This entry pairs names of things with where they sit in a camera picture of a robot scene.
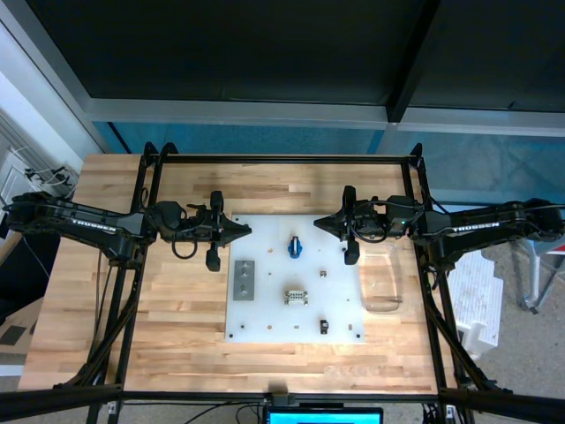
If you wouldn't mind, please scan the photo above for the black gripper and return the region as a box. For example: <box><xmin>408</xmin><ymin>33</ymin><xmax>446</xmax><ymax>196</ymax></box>
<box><xmin>196</xmin><ymin>190</ymin><xmax>253</xmax><ymax>271</ymax></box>
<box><xmin>313</xmin><ymin>185</ymin><xmax>388</xmax><ymax>266</ymax></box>

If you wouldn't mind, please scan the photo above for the beige HAN10E connector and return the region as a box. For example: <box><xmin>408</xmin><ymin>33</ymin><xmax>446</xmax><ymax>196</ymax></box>
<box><xmin>283</xmin><ymin>289</ymin><xmax>310</xmax><ymax>307</ymax></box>

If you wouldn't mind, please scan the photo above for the blue connector holder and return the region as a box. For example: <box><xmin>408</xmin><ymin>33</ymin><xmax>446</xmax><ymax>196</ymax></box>
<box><xmin>285</xmin><ymin>236</ymin><xmax>305</xmax><ymax>260</ymax></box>

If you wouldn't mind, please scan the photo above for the white taskboard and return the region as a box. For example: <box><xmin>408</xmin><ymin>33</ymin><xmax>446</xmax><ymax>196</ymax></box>
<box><xmin>224</xmin><ymin>214</ymin><xmax>367</xmax><ymax>344</ymax></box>

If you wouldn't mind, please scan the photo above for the grey metal plate with posts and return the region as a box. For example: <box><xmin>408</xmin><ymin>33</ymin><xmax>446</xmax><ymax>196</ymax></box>
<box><xmin>233</xmin><ymin>260</ymin><xmax>256</xmax><ymax>301</ymax></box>

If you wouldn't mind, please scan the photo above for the clear plastic tub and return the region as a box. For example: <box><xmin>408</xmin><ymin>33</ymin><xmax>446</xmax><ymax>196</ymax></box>
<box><xmin>359</xmin><ymin>251</ymin><xmax>405</xmax><ymax>315</ymax></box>

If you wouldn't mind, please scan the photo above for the white foam block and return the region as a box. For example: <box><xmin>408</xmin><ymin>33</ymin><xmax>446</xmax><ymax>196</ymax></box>
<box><xmin>448</xmin><ymin>254</ymin><xmax>505</xmax><ymax>360</ymax></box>

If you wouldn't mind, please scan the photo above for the blue laptop screen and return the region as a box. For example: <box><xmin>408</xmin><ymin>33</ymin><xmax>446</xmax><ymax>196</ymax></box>
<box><xmin>264</xmin><ymin>405</ymin><xmax>384</xmax><ymax>424</ymax></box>

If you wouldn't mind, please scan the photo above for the grey metal stand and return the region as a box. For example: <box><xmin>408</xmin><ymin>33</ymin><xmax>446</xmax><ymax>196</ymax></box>
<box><xmin>514</xmin><ymin>240</ymin><xmax>565</xmax><ymax>315</ymax></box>

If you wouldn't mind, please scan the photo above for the brown cardboard box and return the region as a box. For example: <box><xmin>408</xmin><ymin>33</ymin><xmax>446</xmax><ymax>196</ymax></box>
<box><xmin>0</xmin><ymin>295</ymin><xmax>45</xmax><ymax>354</ymax></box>

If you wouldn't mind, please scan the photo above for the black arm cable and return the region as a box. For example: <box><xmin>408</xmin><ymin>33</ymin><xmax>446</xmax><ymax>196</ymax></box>
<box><xmin>170</xmin><ymin>229</ymin><xmax>199</xmax><ymax>260</ymax></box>
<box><xmin>350</xmin><ymin>199</ymin><xmax>394</xmax><ymax>243</ymax></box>

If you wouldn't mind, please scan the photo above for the black aluminium frame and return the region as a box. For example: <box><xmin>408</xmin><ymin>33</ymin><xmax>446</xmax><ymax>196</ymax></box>
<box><xmin>0</xmin><ymin>140</ymin><xmax>565</xmax><ymax>424</ymax></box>

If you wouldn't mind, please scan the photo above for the grey window frame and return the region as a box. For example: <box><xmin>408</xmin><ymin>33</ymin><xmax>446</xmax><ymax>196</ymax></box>
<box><xmin>0</xmin><ymin>0</ymin><xmax>565</xmax><ymax>138</ymax></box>

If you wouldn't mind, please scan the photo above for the white cable bundle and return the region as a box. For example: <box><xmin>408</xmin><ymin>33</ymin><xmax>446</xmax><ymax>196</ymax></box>
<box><xmin>21</xmin><ymin>163</ymin><xmax>79</xmax><ymax>198</ymax></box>

